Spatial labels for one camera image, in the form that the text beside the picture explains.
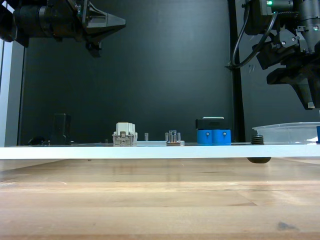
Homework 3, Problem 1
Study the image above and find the grey connector housing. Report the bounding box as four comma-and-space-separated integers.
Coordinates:
111, 121, 139, 147

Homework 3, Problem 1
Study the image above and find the black metal frame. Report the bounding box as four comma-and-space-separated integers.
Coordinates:
224, 0, 245, 144

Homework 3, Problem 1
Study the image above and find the clear plastic tub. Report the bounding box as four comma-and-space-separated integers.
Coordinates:
251, 121, 320, 145

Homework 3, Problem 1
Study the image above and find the clear metal bar block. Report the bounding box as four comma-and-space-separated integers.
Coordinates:
136, 140, 186, 147

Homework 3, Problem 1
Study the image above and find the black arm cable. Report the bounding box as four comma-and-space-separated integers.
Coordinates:
229, 0, 279, 69

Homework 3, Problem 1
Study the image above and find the small black clamp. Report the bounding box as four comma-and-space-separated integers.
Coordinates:
27, 112, 75, 146

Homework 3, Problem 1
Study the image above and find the black threaded stud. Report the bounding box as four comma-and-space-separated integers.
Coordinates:
246, 134, 273, 165

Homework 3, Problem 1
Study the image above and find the blue and black connector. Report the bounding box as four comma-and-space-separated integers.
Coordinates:
195, 116, 232, 146

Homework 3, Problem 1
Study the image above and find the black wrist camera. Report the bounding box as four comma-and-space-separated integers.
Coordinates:
255, 46, 281, 71

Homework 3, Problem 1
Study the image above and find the white board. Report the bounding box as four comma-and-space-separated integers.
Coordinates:
0, 142, 320, 160

